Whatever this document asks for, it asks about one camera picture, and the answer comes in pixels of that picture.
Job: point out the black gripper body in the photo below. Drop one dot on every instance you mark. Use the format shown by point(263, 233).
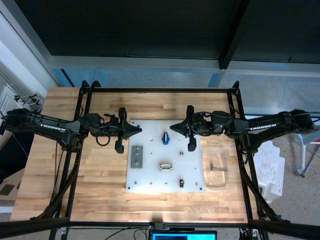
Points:
point(122, 127)
point(191, 127)

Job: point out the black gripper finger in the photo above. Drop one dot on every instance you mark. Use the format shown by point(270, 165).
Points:
point(182, 125)
point(182, 131)
point(131, 127)
point(131, 133)

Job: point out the small metal bar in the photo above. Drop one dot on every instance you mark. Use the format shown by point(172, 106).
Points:
point(213, 167)

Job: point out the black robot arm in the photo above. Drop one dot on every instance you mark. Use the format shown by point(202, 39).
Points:
point(50, 125)
point(262, 126)

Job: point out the grey metal plate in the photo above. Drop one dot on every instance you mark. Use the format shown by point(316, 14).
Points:
point(133, 166)

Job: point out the beige connector housing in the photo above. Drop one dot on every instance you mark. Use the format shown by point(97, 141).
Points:
point(166, 168)

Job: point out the white task board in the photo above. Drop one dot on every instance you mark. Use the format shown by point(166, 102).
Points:
point(150, 175)

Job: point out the black socket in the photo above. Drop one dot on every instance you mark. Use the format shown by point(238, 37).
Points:
point(181, 183)

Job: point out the clear plastic tub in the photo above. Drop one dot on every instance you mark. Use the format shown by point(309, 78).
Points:
point(215, 183)

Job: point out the white ribbed panel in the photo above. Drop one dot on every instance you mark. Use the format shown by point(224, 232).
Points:
point(270, 162)

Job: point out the blue edged screen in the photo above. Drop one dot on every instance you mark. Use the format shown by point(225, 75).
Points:
point(182, 236)

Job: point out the grey metal stand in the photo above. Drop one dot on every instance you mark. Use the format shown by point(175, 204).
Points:
point(301, 160)

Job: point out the white cabinet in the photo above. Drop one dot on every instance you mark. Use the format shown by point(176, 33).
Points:
point(7, 100)

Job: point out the brown cardboard box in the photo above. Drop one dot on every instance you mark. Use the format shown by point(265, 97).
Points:
point(15, 177)

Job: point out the black aluminium frame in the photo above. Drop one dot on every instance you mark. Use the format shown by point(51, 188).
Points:
point(160, 90)

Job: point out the grey aluminium window frame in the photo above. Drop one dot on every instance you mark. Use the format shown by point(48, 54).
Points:
point(125, 62)

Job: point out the small black table camera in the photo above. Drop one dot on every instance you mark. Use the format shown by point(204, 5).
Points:
point(158, 225)

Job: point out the black vertical post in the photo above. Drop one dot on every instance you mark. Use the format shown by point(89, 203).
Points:
point(235, 32)

